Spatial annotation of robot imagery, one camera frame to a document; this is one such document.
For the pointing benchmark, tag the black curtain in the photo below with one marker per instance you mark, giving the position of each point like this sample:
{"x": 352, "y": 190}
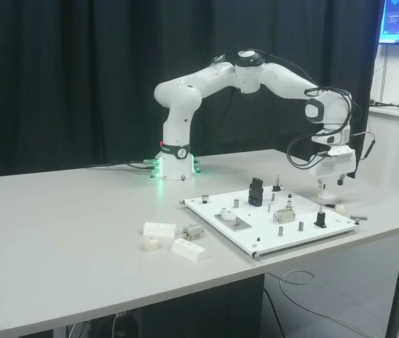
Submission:
{"x": 97, "y": 77}

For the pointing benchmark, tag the white small gear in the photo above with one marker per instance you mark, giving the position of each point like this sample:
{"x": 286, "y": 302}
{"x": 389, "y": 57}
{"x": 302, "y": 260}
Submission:
{"x": 340, "y": 208}

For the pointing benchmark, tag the white task board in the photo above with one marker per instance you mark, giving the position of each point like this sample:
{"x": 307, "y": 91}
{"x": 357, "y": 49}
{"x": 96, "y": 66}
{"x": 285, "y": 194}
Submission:
{"x": 256, "y": 229}

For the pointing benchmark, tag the metal BNC plug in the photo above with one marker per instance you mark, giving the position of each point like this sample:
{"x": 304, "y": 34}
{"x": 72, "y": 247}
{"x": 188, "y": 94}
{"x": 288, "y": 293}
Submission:
{"x": 204, "y": 199}

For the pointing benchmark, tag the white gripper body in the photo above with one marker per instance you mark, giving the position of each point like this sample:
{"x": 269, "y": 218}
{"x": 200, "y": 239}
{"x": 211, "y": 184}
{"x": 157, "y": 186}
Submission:
{"x": 333, "y": 167}

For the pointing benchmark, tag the white cabinet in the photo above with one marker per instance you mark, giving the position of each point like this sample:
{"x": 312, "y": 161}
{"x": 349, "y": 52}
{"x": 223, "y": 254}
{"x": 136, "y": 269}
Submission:
{"x": 393, "y": 151}

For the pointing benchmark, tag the metal bolt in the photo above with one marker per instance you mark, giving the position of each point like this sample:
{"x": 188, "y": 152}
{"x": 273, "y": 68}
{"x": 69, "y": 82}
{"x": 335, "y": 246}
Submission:
{"x": 276, "y": 183}

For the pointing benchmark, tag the black Ethernet plug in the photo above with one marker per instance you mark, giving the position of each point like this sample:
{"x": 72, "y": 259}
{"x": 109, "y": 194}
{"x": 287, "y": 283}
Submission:
{"x": 320, "y": 219}

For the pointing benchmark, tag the metal waterproof plug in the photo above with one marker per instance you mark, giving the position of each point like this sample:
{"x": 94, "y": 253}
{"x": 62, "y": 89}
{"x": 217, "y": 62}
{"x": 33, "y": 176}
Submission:
{"x": 288, "y": 202}

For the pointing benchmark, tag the black D-SUB plug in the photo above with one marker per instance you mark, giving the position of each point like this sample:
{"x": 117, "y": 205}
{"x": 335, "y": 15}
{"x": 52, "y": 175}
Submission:
{"x": 256, "y": 192}

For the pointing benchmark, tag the white medium gear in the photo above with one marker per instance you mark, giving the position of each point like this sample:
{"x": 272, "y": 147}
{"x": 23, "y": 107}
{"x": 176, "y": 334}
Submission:
{"x": 226, "y": 214}

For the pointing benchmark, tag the metal square peg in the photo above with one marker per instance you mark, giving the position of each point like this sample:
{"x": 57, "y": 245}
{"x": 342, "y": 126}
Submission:
{"x": 301, "y": 226}
{"x": 280, "y": 232}

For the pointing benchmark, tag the white peg holder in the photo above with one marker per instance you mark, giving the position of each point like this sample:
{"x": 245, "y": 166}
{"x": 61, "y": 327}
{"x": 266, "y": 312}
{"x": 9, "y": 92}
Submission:
{"x": 188, "y": 249}
{"x": 160, "y": 229}

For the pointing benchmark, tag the grey USB plug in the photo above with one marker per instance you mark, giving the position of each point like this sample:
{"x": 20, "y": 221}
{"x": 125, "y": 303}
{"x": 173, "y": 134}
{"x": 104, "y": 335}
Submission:
{"x": 358, "y": 218}

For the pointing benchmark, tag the white round plug holder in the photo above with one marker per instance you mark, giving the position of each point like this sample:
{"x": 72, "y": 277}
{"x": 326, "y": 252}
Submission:
{"x": 150, "y": 244}

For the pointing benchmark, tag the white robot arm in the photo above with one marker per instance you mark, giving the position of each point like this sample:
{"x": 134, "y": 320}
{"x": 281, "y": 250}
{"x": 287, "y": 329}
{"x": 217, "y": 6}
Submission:
{"x": 217, "y": 79}

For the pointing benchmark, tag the metal rectangular connector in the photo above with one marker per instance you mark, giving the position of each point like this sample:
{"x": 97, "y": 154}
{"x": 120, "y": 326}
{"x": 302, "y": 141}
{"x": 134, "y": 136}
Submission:
{"x": 192, "y": 233}

